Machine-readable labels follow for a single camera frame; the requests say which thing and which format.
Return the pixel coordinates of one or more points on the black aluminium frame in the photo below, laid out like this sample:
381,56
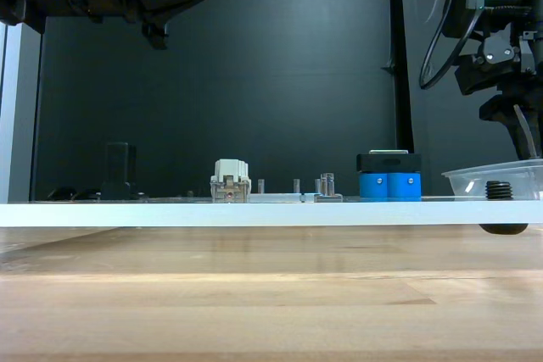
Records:
63,193

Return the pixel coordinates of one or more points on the black rubber board foot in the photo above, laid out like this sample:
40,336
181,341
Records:
505,230

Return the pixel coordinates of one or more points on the beige multi-pin connector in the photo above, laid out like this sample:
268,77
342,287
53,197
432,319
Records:
229,175

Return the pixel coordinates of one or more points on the black wall post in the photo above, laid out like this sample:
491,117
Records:
403,82

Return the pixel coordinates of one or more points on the aluminium plate with posts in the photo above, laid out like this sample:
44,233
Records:
275,198

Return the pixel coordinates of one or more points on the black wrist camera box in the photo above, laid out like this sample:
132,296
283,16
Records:
475,76

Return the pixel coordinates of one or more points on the white taskboard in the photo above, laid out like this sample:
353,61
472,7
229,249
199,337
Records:
271,213

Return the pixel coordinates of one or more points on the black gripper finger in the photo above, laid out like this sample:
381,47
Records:
178,6
539,137
516,137

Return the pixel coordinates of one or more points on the clear plastic tub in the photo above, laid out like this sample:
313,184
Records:
509,171

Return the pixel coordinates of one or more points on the blue and black connector housing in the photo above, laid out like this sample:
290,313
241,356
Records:
373,186

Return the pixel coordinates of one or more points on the black clamp bracket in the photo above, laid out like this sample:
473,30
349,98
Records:
119,167

